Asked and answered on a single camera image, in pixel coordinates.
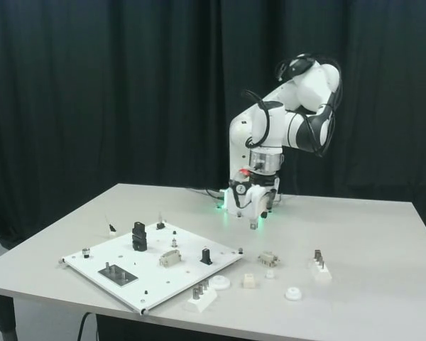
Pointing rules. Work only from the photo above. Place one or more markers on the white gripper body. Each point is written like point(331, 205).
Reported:
point(255, 202)

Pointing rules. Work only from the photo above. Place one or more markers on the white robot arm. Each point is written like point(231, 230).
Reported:
point(312, 81)

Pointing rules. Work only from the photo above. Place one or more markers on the beige waterproof plug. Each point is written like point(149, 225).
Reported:
point(268, 259)

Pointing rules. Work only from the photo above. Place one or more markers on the cream square holder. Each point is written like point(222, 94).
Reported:
point(250, 280)

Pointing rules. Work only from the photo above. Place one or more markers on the metal square peg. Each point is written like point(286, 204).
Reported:
point(317, 255)
point(320, 261)

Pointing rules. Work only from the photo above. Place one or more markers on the white large gear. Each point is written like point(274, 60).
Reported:
point(221, 282)

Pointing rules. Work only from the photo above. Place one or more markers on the metal round peg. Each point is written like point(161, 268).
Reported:
point(206, 285)
point(194, 295)
point(200, 290)

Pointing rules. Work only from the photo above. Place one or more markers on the white medium gear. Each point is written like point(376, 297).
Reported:
point(293, 293)

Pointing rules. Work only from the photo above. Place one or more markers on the white square peg holder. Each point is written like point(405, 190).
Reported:
point(320, 273)

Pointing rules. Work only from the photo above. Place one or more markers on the metal BNC plug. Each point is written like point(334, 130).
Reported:
point(174, 243)

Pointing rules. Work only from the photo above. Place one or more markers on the white task board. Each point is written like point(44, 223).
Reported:
point(184, 273)

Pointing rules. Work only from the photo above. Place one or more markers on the white round peg holder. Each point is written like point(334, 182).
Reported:
point(202, 303)

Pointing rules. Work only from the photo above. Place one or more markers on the black D-SUB plug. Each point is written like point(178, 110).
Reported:
point(139, 241)

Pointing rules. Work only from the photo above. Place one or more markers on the round metal bolt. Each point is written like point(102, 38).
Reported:
point(86, 253)

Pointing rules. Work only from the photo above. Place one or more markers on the black curtain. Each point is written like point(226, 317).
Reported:
point(57, 71)

